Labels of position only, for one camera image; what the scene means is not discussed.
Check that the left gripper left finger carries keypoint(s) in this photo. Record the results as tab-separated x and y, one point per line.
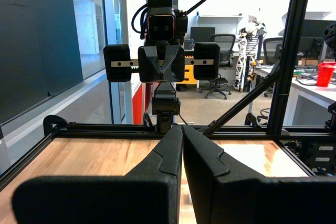
105	200

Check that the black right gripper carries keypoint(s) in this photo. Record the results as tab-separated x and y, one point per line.
118	62

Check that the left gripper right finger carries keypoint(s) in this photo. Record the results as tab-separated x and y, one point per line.
262	200

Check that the yellow drawer cabinet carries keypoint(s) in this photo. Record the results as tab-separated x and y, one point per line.
188	75

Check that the red cabinet panel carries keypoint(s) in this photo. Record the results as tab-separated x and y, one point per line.
137	103

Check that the black computer monitor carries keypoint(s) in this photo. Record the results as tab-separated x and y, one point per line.
307	45
202	34

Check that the black office chair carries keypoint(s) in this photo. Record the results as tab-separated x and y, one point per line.
223	43
270	48

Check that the white lattice stand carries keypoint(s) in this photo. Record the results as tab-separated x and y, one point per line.
242	58

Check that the white desk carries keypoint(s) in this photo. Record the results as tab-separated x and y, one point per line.
309	95

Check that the red plastic cup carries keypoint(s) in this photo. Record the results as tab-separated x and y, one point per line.
325	74

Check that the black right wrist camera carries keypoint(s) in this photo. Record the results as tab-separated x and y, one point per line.
160	27

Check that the white wall shelf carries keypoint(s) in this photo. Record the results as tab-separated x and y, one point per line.
220	16

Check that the black metal frame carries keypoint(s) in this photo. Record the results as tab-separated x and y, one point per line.
288	51

